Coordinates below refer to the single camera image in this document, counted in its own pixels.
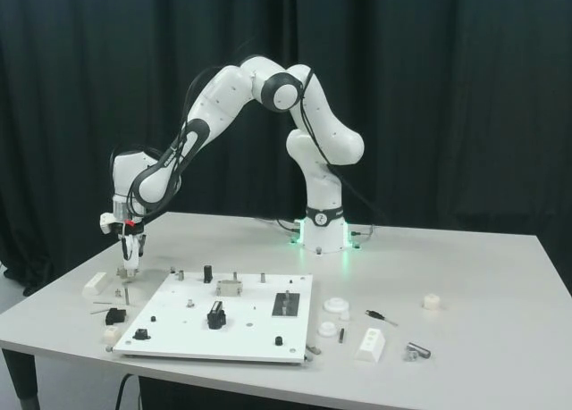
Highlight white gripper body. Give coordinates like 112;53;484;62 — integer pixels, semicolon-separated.
121;234;144;270

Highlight long white peg holder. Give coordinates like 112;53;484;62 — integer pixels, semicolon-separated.
354;326;388;366
82;271;119;297

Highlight black rod with red tag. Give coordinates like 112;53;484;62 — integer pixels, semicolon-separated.
116;220;136;262

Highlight black D-SUB plug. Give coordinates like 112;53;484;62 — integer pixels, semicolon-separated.
105;307;129;327

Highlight white task board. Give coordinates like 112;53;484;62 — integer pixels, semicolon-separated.
105;270;321;364

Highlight dark grey table leg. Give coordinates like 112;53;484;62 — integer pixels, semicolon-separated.
0;349;38;410

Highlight black curtain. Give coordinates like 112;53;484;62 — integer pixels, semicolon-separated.
0;0;572;297

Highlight white large gear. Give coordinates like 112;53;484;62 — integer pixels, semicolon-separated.
322;296;352;314

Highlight metal BNC plug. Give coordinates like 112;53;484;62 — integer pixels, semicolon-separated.
404;341;433;363

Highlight small white round-top holder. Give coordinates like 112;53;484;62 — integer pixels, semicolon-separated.
422;292;444;314

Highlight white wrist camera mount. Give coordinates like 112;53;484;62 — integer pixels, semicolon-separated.
97;212;119;235

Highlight black floor cable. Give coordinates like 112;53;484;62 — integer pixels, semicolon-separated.
116;372;136;410

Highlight black plug with short cable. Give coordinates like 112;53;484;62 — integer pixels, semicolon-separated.
364;309;400;328

